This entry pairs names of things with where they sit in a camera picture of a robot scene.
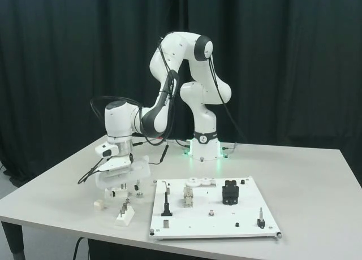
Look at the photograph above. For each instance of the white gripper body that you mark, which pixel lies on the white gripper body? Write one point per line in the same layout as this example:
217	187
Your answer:
127	173

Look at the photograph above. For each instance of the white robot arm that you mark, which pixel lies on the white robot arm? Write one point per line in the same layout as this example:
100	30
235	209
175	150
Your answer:
203	121

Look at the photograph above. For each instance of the metal BNC plug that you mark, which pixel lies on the metal BNC plug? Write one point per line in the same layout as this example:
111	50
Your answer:
138	195

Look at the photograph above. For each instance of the white peg holder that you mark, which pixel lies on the white peg holder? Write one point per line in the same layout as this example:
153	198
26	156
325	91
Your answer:
108	195
124	219

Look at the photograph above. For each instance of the small white block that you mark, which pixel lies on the small white block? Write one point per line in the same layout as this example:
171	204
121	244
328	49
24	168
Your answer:
99	204

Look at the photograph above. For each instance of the white medium gear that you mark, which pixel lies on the white medium gear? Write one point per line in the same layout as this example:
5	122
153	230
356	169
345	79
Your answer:
193	182

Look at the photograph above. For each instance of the white task board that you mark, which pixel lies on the white task board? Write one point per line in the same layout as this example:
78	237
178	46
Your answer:
198	226

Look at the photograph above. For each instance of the black D-SUB plug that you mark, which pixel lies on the black D-SUB plug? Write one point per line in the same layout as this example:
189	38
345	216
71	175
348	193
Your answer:
230	193

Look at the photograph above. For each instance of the black table leg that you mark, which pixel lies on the black table leg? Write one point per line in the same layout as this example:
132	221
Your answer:
12	240

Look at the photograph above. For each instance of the metal bolt on black base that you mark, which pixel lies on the metal bolt on black base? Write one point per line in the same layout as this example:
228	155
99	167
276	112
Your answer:
260	221

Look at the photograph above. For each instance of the black curtain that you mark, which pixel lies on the black curtain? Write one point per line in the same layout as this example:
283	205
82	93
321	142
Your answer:
56	59

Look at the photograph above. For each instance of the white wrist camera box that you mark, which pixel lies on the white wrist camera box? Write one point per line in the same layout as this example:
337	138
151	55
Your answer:
106	150

